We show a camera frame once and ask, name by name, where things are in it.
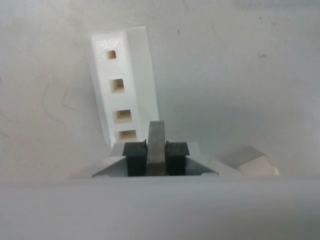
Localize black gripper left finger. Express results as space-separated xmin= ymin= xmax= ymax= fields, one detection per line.
xmin=91 ymin=140 xmax=149 ymax=179

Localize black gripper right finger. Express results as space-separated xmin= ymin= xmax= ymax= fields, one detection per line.
xmin=163 ymin=139 xmax=220 ymax=176

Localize metal square peg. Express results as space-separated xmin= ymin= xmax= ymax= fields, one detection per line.
xmin=146 ymin=119 xmax=168 ymax=176

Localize white holder with square holes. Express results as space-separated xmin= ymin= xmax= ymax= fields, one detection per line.
xmin=90 ymin=25 xmax=160 ymax=149

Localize small white plug holder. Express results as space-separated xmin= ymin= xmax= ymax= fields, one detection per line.
xmin=217 ymin=145 xmax=280 ymax=179

